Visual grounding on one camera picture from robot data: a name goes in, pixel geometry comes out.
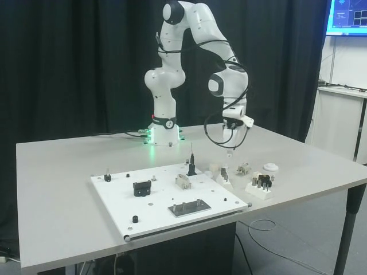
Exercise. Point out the white long peg holder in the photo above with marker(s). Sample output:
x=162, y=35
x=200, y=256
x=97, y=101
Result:
x=258, y=194

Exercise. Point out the white task board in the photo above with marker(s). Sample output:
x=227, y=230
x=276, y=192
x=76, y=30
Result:
x=160, y=200

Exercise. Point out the black D-SUB plug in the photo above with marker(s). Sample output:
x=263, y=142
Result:
x=263, y=178

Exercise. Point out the white three-peg holder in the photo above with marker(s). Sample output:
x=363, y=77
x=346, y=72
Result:
x=220, y=181

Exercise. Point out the black curtain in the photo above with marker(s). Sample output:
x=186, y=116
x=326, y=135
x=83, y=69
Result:
x=71, y=71

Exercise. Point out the dark table leg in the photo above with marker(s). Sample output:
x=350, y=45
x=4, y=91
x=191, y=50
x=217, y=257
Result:
x=349, y=215

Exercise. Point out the white power strip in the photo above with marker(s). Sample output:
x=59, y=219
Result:
x=3, y=258

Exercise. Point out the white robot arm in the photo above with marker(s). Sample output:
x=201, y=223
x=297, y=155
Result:
x=164, y=83

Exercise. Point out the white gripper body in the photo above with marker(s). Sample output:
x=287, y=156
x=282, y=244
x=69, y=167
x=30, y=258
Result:
x=233, y=137

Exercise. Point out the metal BNC plug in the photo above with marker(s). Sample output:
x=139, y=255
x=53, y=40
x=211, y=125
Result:
x=273, y=178

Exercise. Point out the grey beige waterproof plug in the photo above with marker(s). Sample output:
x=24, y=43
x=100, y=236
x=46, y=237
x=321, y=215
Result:
x=242, y=169

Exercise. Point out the white large gear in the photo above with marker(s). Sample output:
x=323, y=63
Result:
x=271, y=167

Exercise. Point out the blue screen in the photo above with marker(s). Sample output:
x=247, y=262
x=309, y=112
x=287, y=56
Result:
x=348, y=17

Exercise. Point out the white cabinet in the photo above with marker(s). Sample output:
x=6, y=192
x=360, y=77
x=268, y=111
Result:
x=335, y=126

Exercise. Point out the beige block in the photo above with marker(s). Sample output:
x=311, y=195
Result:
x=255, y=174

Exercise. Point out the large metal peg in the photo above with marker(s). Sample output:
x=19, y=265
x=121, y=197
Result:
x=254, y=182

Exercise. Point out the tall black upright plug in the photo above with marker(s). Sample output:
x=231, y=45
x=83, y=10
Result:
x=191, y=169

